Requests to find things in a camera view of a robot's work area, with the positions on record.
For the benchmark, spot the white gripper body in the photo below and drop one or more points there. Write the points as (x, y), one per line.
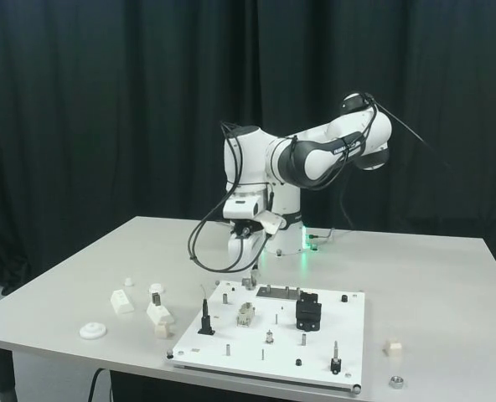
(248, 251)

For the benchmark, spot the metal waterproof plug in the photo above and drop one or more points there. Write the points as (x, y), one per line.
(246, 283)

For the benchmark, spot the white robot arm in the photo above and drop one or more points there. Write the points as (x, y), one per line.
(248, 159)

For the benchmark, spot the white task board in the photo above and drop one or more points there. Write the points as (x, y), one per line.
(273, 335)

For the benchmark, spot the metal BNC plug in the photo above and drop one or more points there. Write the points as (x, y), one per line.
(269, 336)

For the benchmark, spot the black D-SUB plug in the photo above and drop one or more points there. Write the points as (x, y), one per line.
(308, 312)

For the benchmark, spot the black USB plug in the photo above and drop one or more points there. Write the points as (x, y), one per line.
(206, 320)

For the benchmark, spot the metal square peg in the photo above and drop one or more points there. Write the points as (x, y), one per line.
(156, 298)

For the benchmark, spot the white holder with peg hole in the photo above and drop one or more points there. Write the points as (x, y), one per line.
(160, 314)

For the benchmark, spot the small cream holder cube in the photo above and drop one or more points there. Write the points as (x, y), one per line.
(393, 348)
(163, 330)

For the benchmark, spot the metal bolt with black base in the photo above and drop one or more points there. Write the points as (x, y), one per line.
(335, 363)

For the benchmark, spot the white small gear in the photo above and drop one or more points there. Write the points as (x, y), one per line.
(128, 281)

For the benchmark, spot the white holder block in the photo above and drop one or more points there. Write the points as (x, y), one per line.
(121, 301)

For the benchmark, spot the white large gear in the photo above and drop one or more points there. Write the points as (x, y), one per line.
(93, 331)

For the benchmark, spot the metal nut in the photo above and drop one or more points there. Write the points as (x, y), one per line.
(394, 381)

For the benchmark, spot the black curtain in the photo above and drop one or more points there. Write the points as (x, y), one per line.
(105, 84)

